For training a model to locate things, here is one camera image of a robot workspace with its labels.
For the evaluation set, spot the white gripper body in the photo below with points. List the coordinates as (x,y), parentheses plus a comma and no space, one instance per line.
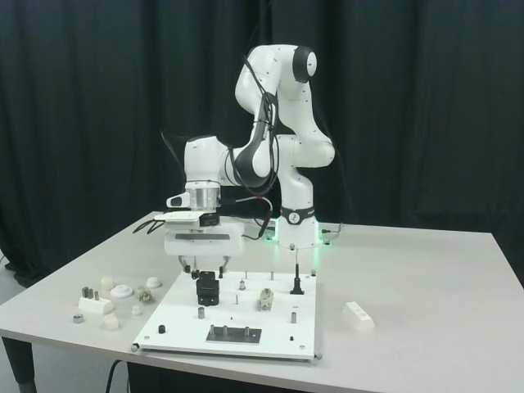
(204,245)

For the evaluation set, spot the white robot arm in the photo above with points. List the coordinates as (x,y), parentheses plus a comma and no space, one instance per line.
(294,192)

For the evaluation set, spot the grey waterproof plug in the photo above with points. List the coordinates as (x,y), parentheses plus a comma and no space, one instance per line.
(145,294)

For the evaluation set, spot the black D-SUB plug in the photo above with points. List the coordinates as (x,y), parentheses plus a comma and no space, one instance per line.
(208,288)

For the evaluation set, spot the metal BNC plug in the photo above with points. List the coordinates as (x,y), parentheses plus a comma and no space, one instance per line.
(243,285)

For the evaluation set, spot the flat white mounting plate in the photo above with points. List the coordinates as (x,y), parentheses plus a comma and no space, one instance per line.
(184,218)

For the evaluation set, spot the white medium gear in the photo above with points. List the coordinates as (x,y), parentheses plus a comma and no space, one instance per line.
(154,282)

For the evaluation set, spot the small white sensor box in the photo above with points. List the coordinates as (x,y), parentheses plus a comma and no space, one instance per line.
(178,201)

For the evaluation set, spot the white task board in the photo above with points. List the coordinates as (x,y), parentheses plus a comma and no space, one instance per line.
(245,327)

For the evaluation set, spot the white small gear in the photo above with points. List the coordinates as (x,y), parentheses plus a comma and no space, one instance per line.
(136,310)

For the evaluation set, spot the white large gear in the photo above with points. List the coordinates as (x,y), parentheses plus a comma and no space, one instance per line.
(121,290)

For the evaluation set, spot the metal round peg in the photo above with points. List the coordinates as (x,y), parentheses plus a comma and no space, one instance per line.
(97,294)

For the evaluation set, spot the small white ribbed holder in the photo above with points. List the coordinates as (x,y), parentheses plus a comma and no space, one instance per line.
(110,322)

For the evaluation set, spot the white peg holder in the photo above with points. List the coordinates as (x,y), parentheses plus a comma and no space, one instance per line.
(96,306)

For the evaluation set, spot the metal square peg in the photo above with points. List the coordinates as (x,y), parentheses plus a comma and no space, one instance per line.
(87,292)

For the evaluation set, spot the metal bolt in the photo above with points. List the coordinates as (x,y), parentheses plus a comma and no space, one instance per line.
(76,318)

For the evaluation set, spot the empty white holder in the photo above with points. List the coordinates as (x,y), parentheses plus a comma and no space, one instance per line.
(359,316)

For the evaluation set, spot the black curtain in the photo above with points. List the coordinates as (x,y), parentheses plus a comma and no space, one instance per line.
(82,123)

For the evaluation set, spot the dark table leg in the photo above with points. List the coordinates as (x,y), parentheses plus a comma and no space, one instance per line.
(16,364)

